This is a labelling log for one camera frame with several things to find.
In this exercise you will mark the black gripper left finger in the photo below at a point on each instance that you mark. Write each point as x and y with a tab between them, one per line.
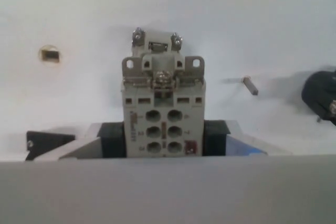
110	140

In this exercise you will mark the grey waterproof plug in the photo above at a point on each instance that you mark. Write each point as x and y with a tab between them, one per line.
162	113

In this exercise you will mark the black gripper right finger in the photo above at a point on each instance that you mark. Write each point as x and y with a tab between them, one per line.
215	137

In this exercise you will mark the black plug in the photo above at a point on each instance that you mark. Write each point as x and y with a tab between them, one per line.
320	97

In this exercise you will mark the white task board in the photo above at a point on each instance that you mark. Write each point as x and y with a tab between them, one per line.
131	24

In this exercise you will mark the black bracket with screw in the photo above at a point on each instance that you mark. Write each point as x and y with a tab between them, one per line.
44	142

